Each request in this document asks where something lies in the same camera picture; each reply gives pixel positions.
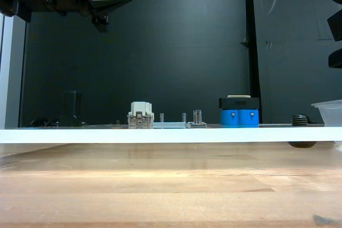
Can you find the clear plastic tub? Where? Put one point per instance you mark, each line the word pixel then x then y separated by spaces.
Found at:
pixel 331 113

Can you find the grey connector housing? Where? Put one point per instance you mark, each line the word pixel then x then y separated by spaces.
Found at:
pixel 140 116

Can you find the white mounting board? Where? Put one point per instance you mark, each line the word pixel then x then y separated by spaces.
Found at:
pixel 107 135

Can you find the aluminium bar plate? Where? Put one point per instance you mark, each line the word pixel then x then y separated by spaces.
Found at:
pixel 169 125

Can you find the grey metal window post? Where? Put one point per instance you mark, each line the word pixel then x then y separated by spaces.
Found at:
pixel 10 78

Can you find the black threaded M12 bolt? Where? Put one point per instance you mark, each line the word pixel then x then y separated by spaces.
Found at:
pixel 299 120

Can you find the black rubber board foot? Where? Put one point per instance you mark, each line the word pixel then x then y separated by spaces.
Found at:
pixel 301 144

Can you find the blue holder block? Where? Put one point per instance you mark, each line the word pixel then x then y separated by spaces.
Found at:
pixel 228 120

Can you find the black vertical pillar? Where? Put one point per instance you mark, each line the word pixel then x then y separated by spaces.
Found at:
pixel 252 51

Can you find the small silver plate screw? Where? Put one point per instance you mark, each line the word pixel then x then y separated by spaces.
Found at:
pixel 161 118
pixel 184 118

